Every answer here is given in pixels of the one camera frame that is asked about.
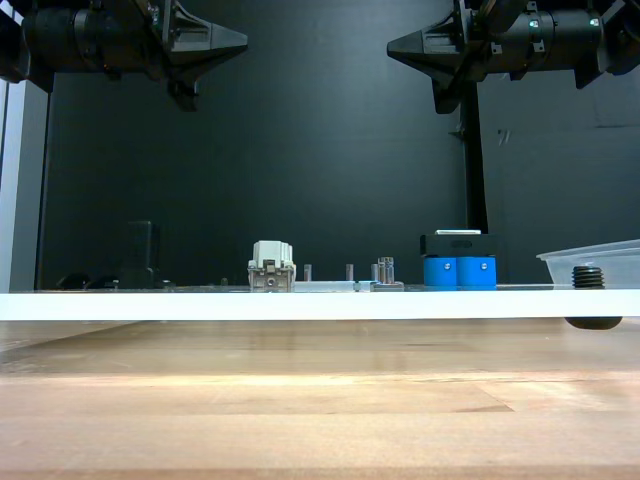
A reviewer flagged blue and black socket block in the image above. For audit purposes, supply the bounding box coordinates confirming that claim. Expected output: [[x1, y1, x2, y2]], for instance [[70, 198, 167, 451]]
[[418, 229, 499, 291]]

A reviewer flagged clear plastic tub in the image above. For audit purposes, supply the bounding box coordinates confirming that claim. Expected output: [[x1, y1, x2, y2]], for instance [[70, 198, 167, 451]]
[[535, 238, 640, 290]]

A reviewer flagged beige connector housing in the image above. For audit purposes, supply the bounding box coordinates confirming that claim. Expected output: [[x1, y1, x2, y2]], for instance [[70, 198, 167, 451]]
[[246, 239, 296, 292]]

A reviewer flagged white taskboard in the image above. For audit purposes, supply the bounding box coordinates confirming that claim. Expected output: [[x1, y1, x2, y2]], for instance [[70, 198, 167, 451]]
[[0, 285, 640, 322]]

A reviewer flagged clear acrylic block with pins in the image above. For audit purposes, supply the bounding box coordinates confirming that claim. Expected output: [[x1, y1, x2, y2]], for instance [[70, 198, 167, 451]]
[[293, 263, 381, 294]]

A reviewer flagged black screw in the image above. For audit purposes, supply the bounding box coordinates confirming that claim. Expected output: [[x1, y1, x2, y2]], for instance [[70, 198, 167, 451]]
[[571, 265, 605, 290]]

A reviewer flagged black rubber board foot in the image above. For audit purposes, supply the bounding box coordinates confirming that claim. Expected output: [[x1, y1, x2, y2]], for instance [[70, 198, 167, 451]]
[[564, 317, 624, 330]]

